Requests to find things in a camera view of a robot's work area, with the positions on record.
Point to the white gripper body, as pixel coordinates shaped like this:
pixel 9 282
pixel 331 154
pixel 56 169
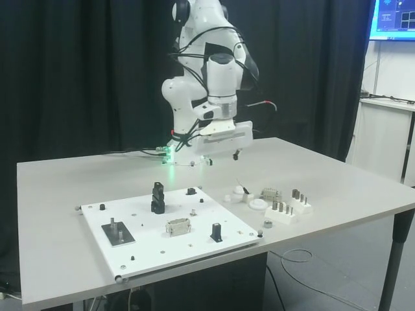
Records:
pixel 227 141

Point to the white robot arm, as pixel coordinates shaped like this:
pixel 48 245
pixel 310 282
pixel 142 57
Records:
pixel 220 77

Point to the black USB plug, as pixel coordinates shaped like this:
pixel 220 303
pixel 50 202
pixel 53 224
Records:
pixel 246 190

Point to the white medium gear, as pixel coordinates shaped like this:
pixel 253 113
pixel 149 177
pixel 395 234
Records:
pixel 238 194

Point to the small white plug holder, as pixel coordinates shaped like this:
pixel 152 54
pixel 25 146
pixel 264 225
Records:
pixel 248 199

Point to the beige waterproof plug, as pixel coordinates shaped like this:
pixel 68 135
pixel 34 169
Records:
pixel 270 193

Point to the white large gear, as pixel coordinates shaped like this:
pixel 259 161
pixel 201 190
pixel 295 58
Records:
pixel 258 205

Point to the large metal round peg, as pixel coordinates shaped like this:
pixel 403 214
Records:
pixel 275 205

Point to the black D-SUB plug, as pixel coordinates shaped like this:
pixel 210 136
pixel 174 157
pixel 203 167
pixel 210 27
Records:
pixel 158 204

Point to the medium metal round peg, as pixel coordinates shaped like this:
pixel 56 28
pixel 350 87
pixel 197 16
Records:
pixel 281 207

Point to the large metal square peg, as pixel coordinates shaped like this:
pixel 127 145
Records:
pixel 295 194

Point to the small metal round peg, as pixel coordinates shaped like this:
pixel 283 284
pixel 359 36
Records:
pixel 287 209

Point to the metal bolt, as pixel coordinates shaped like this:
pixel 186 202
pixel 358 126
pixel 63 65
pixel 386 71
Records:
pixel 267 223

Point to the white round peg holder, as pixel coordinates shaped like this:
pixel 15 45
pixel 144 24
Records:
pixel 280 218

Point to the white square peg holder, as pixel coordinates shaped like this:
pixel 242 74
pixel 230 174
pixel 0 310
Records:
pixel 303 209

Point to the white task board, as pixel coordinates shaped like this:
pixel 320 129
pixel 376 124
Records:
pixel 181 246

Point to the black cabinet under table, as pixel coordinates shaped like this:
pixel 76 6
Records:
pixel 210 285

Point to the white cabinet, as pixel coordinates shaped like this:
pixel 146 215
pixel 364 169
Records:
pixel 382 136

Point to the black curtain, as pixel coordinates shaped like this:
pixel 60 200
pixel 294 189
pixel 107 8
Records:
pixel 65 81

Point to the black table leg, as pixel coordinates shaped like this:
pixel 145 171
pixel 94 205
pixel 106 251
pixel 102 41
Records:
pixel 392 259

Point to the blue screen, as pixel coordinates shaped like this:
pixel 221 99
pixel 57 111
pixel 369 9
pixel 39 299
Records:
pixel 395 19

